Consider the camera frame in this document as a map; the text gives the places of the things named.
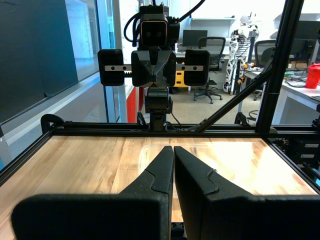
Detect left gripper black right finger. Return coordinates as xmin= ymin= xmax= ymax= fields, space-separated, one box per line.
xmin=174 ymin=145 xmax=320 ymax=240

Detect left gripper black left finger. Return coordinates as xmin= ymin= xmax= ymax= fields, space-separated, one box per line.
xmin=11 ymin=145 xmax=174 ymax=240

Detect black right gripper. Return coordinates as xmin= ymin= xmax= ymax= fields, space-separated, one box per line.
xmin=97 ymin=49 xmax=211 ymax=88

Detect red panel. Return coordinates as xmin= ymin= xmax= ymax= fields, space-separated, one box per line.
xmin=125 ymin=86 xmax=145 ymax=123

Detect small black monitor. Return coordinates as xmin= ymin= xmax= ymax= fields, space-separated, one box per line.
xmin=182 ymin=29 xmax=209 ymax=49

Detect black office chair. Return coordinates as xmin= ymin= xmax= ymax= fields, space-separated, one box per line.
xmin=193 ymin=36 xmax=227 ymax=105

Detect white lattice robot figure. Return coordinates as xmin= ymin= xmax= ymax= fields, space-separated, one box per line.
xmin=223 ymin=14 xmax=262 ymax=95

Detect white desk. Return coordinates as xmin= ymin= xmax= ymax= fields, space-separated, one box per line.
xmin=271 ymin=74 xmax=320 ymax=126

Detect red plastic bin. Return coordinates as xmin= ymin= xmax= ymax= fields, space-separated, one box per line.
xmin=304 ymin=62 xmax=320 ymax=90

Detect large black monitor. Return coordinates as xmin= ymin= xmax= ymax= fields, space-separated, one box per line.
xmin=287 ymin=19 xmax=320 ymax=63

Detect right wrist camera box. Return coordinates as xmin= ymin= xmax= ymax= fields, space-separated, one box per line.
xmin=138 ymin=13 xmax=169 ymax=48

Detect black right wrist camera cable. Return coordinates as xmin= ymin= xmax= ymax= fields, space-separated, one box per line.
xmin=123 ymin=11 xmax=141 ymax=48

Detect black right arm cable loop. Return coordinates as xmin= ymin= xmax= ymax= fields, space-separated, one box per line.
xmin=178 ymin=0 xmax=207 ymax=23

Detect black aluminium table frame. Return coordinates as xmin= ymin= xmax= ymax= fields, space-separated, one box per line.
xmin=0 ymin=0 xmax=320 ymax=196

